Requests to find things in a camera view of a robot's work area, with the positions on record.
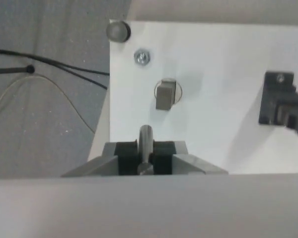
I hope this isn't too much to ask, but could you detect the metal round peg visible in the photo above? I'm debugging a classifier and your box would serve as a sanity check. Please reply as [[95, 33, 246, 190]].
[[137, 124, 155, 177]]

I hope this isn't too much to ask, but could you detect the thin pale floor cable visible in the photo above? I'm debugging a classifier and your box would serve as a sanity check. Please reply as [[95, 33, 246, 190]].
[[0, 75, 98, 135]]

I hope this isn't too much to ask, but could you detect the black table leg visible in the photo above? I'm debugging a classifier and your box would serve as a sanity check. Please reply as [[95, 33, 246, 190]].
[[0, 64, 35, 75]]

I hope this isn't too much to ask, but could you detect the round grey board foot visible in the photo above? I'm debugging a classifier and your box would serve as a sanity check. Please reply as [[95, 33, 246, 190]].
[[105, 20, 132, 43]]

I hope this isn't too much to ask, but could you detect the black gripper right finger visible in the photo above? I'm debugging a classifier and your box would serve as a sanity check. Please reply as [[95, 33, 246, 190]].
[[151, 140, 229, 176]]

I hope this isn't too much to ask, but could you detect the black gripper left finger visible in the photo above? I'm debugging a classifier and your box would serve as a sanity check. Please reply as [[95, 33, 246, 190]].
[[61, 140, 141, 178]]

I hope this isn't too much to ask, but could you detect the white task board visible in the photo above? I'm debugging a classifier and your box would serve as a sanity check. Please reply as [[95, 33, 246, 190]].
[[108, 19, 298, 175]]

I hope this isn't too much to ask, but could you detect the black floor cable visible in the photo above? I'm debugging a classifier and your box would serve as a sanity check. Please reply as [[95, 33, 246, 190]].
[[56, 64, 108, 90], [0, 47, 110, 75]]

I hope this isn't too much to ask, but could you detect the metal square peg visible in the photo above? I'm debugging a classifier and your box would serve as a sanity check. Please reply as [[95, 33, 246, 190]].
[[155, 77, 177, 111]]

